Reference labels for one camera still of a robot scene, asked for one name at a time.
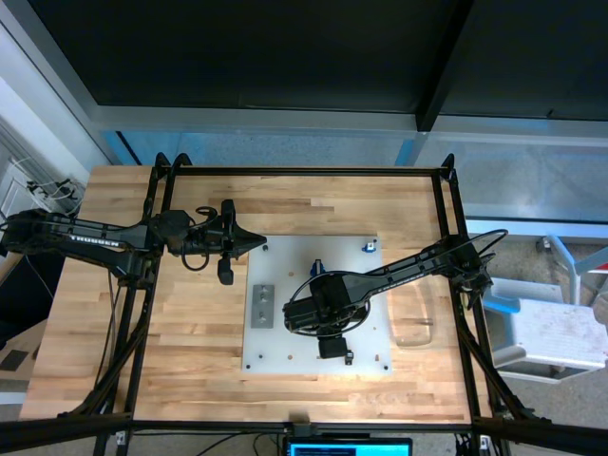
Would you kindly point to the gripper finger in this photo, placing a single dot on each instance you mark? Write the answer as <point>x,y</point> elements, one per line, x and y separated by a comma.
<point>244,244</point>
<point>244,235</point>

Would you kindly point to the black block fixture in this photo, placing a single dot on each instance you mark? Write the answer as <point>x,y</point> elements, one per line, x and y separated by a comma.
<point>349,357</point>

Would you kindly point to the blue laptop screen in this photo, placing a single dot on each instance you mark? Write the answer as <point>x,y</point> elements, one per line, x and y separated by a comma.
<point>347,449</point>

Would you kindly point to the grey metal peg plate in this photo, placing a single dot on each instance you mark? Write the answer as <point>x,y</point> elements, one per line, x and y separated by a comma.
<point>257,323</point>

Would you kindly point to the black table camera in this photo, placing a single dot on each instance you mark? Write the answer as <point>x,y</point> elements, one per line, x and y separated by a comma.
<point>301,427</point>

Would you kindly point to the white step stool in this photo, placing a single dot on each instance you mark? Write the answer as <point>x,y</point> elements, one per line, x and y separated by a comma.
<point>556,332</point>

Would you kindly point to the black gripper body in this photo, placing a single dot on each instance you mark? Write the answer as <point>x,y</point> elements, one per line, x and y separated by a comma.
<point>332,347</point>
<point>229,214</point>

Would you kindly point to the black upright post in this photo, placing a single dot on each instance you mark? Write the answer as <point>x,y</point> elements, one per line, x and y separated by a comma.
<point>442,71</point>

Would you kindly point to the clear plastic tub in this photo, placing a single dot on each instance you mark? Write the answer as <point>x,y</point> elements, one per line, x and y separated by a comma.
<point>413,332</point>

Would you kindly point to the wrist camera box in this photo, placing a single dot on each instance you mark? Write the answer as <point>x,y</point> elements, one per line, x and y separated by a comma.
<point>299,316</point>

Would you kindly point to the white board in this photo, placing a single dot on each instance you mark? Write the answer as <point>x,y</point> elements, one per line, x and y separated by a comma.
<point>275,351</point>

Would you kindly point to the blue white small socket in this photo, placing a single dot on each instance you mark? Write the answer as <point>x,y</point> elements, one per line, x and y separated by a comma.
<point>368,247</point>

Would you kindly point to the brown cardboard box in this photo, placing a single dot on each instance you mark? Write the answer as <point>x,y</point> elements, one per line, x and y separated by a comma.
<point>19,339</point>

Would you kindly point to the blue hub bracket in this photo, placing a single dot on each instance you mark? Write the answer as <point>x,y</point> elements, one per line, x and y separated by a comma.
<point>316,268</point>

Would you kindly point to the black table frame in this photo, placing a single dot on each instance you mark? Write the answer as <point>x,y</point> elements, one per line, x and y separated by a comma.
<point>304,170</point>

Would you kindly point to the grey metal stand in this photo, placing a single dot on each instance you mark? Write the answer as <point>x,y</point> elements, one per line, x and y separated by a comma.
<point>560,252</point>

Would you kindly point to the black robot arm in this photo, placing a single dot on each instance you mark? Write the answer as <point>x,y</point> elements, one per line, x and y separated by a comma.
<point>95,240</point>
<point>404,271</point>

